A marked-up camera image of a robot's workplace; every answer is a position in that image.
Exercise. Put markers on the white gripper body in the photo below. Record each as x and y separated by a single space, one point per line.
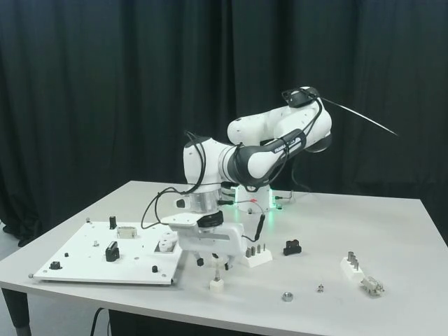
213 245

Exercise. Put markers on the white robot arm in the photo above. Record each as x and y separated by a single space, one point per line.
259 164

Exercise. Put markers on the white round peg holder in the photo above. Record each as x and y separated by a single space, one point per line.
257 260

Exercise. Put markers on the white medium gear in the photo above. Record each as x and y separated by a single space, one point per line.
170 239

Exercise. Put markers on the white small gear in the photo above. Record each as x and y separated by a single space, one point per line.
164 247

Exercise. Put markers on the flat white mounting plate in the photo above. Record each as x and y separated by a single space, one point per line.
178 221

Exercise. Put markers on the metal nut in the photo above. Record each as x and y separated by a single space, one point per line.
286 296

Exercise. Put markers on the black D-SUB plug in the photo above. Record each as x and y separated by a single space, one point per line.
292 248

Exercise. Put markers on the metal hex key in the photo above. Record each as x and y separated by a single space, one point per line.
291 195

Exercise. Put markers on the small metal bolt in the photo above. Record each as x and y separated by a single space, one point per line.
319 288

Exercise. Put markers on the white task board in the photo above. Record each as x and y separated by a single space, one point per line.
87 266

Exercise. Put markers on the metal square peg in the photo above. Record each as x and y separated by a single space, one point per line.
350 256
353 261
356 266

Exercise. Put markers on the white square peg holder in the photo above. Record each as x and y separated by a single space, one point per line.
351 271

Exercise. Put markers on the white waterproof plug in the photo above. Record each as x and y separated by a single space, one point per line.
372 284

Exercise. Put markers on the dark table leg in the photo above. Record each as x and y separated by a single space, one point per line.
15 311

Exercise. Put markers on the black curtain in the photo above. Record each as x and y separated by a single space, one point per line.
70 70

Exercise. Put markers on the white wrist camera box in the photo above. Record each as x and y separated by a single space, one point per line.
182 203

